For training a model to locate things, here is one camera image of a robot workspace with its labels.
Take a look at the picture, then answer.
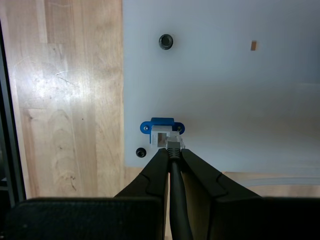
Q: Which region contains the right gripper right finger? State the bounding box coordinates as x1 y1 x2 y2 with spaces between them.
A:
180 148 320 240

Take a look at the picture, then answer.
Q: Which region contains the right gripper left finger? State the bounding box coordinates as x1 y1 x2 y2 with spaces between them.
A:
0 147 169 240

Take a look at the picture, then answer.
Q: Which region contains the grey cable with clear plug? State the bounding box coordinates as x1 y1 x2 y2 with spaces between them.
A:
166 131 194 240

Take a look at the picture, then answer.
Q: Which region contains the blue socket block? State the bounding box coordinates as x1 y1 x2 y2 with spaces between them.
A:
139 116 186 153

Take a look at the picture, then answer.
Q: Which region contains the white task board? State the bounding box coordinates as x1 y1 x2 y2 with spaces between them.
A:
121 0 320 173

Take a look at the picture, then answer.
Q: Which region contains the black frame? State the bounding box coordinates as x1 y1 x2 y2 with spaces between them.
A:
0 19 27 213

